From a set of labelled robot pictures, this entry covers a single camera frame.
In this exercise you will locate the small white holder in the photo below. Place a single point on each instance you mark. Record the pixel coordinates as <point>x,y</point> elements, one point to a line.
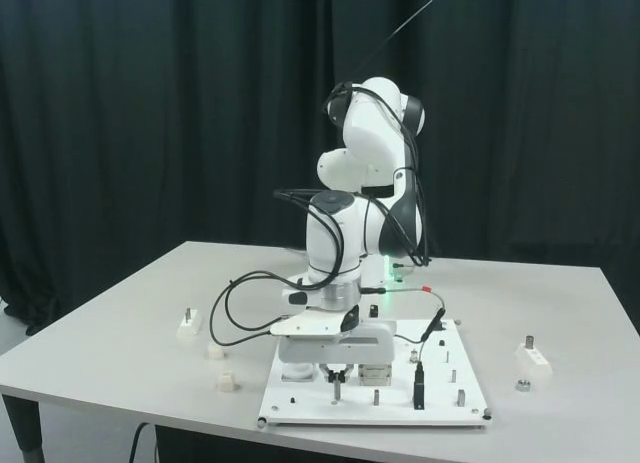
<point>215,353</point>
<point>226,382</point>

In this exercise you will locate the small black plug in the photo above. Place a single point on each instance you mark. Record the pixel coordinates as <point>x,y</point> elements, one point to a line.
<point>374,310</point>

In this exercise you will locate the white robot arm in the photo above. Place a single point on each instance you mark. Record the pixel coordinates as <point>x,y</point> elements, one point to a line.
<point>360,133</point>

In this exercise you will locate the thick metal round peg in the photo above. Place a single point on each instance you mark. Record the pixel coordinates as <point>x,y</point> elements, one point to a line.
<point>528,343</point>

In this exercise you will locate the black table leg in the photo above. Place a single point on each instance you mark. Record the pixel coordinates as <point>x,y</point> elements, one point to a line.
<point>22,428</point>

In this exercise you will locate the black USB plug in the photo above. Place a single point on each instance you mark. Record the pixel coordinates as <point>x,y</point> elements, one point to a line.
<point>419,388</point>

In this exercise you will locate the white gear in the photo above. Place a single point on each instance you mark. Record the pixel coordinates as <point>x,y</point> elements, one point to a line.
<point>298,373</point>

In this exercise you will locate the white task board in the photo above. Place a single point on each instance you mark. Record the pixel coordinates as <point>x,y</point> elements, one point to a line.
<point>350,408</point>

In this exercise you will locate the white holder with square peg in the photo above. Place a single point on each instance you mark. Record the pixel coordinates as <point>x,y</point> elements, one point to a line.
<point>190,329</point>

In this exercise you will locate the black curtain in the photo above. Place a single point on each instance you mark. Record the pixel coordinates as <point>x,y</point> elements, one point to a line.
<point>125,133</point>

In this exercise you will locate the white peg holder with holes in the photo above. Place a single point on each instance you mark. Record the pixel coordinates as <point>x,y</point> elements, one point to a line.
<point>535,363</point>

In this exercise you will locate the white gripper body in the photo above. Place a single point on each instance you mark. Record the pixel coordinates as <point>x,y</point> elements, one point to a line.
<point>330,353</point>

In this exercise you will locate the metal nut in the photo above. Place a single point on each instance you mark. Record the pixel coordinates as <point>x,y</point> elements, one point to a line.
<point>522,384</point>

